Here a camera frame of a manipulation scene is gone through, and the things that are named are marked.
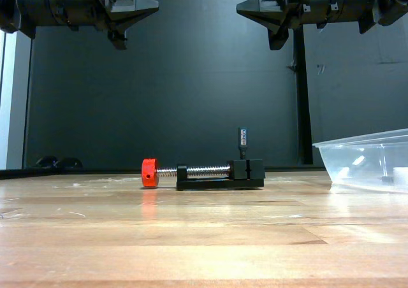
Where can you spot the clear plastic tub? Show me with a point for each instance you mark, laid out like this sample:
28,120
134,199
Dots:
357,173

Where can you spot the grey USB-C connector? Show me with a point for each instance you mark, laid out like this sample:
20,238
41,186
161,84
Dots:
243,138

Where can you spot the black clamp with orange knob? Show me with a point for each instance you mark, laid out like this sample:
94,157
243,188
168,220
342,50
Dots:
248,173

